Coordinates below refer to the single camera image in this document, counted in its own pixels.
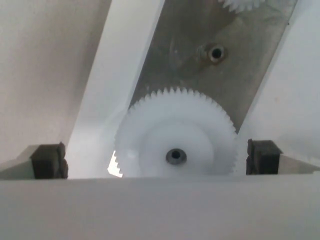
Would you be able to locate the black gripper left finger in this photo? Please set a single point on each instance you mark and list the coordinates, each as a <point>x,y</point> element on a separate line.
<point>47,161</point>

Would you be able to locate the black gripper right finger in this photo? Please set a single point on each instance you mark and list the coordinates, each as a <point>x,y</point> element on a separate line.
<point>262,157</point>

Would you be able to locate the white large gear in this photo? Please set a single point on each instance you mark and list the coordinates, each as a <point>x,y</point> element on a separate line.
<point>175,130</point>

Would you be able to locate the white small gear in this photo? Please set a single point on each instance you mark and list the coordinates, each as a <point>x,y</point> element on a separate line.
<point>240,5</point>

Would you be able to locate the white task board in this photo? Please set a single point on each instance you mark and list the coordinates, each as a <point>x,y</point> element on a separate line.
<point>275,100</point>

